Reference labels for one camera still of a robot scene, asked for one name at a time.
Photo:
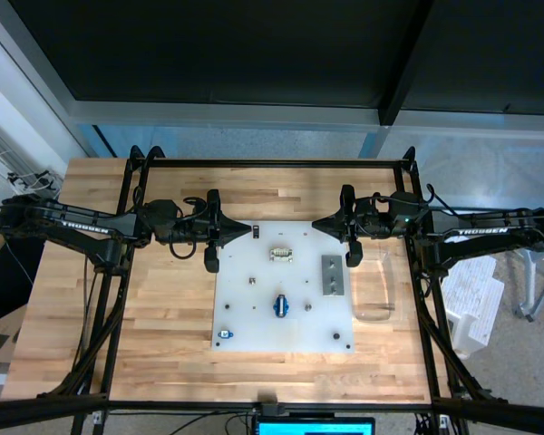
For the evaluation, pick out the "silver frame bracket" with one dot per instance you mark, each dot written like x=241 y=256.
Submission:
x=98 y=417
x=443 y=421

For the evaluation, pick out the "white task board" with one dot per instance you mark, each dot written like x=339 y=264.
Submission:
x=254 y=326

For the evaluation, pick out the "white foam block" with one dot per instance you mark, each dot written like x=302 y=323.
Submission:
x=476 y=294

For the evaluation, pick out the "small black socket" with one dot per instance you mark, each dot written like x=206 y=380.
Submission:
x=256 y=230

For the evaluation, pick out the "grey aluminium block with holes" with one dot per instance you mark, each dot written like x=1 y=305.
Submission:
x=333 y=274

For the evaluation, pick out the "black connector plug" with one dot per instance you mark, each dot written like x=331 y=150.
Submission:
x=281 y=306

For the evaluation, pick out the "clear plastic tub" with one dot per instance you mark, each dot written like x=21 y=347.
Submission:
x=376 y=294

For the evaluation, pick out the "brown cardboard box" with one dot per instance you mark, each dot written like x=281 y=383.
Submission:
x=4 y=324

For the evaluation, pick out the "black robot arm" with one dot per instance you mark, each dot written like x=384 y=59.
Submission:
x=480 y=232
x=95 y=226

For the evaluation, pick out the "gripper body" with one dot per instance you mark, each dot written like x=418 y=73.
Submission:
x=367 y=222
x=212 y=260

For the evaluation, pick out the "beige connector housing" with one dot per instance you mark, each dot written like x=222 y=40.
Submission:
x=281 y=254

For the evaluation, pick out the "blue square connector mount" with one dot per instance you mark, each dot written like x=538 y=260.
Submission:
x=219 y=334

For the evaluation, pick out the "grey metal stand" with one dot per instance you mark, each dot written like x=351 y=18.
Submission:
x=530 y=281

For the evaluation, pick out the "black aluminium frame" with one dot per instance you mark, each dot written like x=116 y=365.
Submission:
x=272 y=163

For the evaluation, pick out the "black camera on frame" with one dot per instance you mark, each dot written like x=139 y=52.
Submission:
x=272 y=408

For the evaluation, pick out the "blue round connector mount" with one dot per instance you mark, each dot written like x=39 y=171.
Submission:
x=275 y=306

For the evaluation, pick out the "laptop screen with blue edge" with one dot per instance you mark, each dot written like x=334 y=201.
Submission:
x=313 y=428

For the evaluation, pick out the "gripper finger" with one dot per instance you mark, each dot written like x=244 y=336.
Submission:
x=229 y=234
x=229 y=224
x=335 y=220
x=335 y=230

